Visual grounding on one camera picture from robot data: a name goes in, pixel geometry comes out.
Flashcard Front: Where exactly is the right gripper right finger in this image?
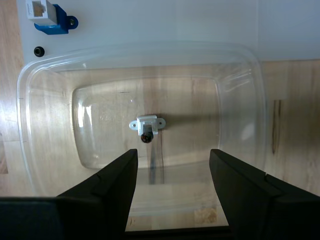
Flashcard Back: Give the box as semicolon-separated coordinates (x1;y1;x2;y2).
209;149;283;240

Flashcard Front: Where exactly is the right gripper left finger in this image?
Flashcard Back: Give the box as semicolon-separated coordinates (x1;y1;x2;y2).
56;149;139;240

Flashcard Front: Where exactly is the clear plastic tub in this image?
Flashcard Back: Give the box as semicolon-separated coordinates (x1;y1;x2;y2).
16;40;268;221

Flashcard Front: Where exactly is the white task board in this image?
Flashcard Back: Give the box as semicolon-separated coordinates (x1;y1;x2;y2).
17;0;320;68

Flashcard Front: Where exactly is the white plastic holder bracket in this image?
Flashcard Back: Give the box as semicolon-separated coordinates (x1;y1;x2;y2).
128;114;166;137

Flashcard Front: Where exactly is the white RJ45 socket blue mount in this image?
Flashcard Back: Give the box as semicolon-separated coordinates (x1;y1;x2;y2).
25;0;79;36

